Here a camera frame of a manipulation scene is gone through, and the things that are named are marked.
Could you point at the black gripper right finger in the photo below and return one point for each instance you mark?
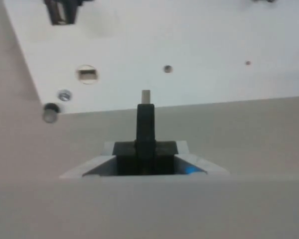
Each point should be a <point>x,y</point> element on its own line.
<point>165,159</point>

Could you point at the white task board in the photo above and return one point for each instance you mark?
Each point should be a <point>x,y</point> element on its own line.
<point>164,44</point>

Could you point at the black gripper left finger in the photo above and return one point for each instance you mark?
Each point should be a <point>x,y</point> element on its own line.
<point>124,159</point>

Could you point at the black USB plug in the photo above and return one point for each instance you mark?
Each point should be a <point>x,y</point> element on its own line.
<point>145,129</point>

